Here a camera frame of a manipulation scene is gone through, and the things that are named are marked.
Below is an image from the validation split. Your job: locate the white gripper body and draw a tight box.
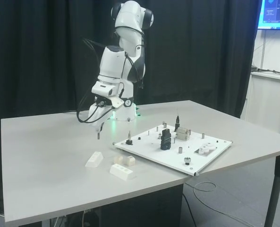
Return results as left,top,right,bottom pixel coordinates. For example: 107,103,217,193
87,102,115,130

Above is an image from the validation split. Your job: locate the white holder with square holes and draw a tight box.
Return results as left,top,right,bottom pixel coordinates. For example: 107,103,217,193
85,151,104,168

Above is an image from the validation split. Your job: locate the white mounting plate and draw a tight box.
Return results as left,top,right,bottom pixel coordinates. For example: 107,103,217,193
107,95,125,110

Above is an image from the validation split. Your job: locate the white holder with round holes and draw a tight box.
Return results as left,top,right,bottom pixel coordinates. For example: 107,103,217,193
109,164,136,182

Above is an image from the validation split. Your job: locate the white task board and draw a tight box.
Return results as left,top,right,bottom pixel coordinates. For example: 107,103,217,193
112,122,234,177

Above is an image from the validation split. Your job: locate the black D-SUB plug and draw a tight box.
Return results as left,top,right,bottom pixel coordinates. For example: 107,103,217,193
160,128,172,151

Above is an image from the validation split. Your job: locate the black curtain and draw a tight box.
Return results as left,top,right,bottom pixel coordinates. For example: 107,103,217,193
0,0,261,125

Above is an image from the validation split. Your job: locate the white cabinet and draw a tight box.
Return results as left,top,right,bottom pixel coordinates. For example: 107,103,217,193
244,70,280,137

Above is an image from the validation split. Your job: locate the dark grey table leg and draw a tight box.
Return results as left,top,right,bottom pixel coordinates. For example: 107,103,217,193
264,157,280,227

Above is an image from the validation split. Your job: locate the blue screen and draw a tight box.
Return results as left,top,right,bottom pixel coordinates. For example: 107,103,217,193
257,0,280,31

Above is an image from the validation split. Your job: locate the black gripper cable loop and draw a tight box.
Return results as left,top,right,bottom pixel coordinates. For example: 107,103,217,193
76,96,101,124

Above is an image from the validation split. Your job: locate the black cable at robot foot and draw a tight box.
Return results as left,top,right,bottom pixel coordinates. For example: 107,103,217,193
68,108,93,114

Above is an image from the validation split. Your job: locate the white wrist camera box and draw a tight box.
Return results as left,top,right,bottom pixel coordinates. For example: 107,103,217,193
91,80,118,98

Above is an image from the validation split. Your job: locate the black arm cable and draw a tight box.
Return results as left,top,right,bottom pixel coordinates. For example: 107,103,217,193
124,27,147,90

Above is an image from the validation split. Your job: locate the grey floor cable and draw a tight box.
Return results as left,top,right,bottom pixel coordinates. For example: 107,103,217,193
184,181,218,227

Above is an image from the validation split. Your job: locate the black floor cable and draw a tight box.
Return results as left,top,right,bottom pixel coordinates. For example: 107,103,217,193
182,192,266,227

